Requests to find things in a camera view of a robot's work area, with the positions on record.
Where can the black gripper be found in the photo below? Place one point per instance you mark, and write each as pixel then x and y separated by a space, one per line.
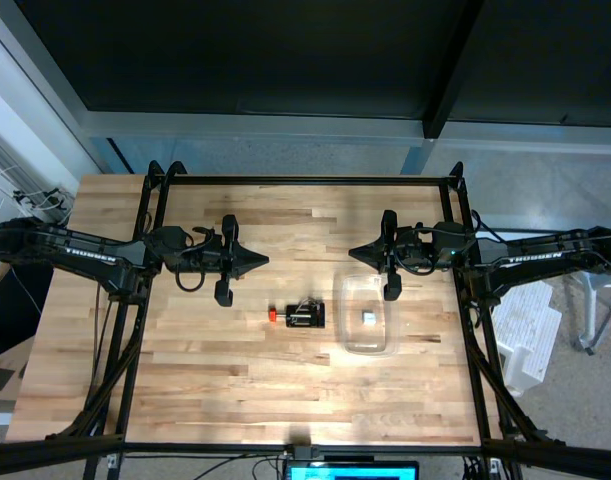
pixel 410 251
pixel 210 260

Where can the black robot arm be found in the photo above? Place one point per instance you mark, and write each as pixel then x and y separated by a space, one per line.
pixel 530 257
pixel 85 252

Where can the clear plastic tub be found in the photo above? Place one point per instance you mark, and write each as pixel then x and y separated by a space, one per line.
pixel 385 335

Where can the black clamp with red knob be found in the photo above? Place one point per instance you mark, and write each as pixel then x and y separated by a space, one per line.
pixel 305 322

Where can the white plastic step stool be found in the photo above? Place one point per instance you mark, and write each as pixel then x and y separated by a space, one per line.
pixel 527 325

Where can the blue laptop screen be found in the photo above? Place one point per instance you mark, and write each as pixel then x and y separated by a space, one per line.
pixel 350 472

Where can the grey metal stand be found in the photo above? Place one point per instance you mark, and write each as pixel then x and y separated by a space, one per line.
pixel 590 300

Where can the white power strip with plugs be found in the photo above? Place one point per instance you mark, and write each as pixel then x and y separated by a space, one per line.
pixel 32 199

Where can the brown cardboard box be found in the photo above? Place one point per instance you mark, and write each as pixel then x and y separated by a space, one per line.
pixel 15 352

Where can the black aluminium frame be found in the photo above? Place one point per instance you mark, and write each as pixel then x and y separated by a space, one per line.
pixel 305 181

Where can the small black camera box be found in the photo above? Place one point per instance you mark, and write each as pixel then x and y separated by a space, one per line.
pixel 302 451

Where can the black wall post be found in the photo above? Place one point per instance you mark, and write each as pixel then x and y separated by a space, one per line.
pixel 455 65

